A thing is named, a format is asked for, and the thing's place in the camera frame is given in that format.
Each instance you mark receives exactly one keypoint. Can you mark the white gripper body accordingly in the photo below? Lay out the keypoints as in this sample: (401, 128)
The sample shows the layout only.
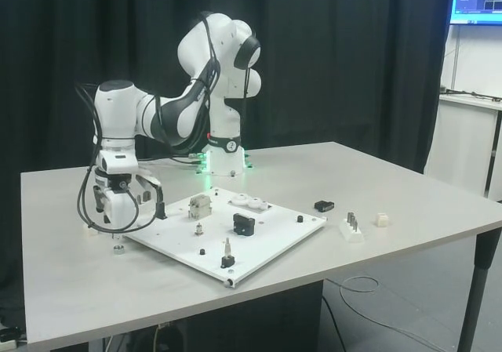
(122, 211)

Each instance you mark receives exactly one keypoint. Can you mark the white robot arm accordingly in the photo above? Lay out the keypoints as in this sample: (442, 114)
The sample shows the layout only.
(227, 93)

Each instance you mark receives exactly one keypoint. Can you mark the metal hex bolt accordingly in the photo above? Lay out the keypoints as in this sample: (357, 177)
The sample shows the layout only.
(118, 249)

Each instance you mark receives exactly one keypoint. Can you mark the metal square peg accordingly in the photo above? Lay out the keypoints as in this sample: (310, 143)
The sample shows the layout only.
(147, 196)

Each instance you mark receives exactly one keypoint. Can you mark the small white block holder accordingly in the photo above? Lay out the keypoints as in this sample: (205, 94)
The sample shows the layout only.
(381, 219)
(88, 233)

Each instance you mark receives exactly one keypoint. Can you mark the metal BNC plug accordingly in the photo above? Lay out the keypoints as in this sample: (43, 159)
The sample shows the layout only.
(198, 229)

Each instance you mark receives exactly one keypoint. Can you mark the white task board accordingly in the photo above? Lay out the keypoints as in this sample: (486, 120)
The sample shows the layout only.
(219, 246)

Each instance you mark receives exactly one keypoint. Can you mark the white large gear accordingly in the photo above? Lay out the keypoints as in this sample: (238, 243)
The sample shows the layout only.
(238, 200)

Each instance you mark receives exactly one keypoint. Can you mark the white medium gear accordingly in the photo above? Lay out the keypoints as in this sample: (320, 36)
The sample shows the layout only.
(255, 203)

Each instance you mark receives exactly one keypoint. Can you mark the white power strip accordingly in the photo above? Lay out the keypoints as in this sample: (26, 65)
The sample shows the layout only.
(8, 338)

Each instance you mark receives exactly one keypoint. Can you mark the black box under table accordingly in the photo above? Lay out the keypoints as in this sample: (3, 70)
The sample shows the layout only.
(255, 316)

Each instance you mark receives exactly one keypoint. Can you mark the black D-SUB plug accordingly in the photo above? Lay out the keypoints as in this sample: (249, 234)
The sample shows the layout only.
(324, 206)

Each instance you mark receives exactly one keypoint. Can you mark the metal round peg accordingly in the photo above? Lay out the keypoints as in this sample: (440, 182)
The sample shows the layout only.
(349, 219)
(353, 222)
(356, 225)

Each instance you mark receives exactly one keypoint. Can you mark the white peg holder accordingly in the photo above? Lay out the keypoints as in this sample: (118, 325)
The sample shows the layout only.
(351, 232)

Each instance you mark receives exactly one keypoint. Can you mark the black curtain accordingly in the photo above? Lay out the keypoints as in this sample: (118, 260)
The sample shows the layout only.
(353, 73)

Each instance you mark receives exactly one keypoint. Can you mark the white cabinet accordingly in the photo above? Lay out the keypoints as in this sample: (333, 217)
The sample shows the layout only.
(463, 144)

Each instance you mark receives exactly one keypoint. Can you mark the black table leg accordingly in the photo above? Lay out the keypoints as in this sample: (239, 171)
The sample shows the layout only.
(476, 281)

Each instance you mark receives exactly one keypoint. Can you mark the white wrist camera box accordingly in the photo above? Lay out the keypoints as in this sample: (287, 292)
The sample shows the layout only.
(117, 162)

